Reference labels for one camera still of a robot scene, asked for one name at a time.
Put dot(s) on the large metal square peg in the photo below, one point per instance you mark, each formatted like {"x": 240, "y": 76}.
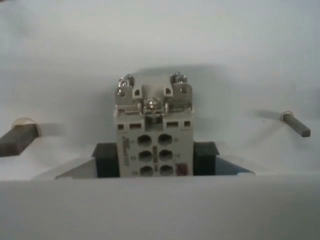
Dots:
{"x": 15, "y": 140}

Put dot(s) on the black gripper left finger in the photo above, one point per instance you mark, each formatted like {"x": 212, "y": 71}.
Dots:
{"x": 105, "y": 162}

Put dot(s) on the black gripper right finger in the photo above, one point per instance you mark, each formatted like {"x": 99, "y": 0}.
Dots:
{"x": 205, "y": 160}

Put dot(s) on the grey waterproof plug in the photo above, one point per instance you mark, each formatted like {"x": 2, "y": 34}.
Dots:
{"x": 153, "y": 140}

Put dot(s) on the small metal square peg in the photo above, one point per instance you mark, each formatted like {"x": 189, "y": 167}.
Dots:
{"x": 297, "y": 126}

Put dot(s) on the white task board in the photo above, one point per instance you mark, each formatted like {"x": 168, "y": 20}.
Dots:
{"x": 75, "y": 50}

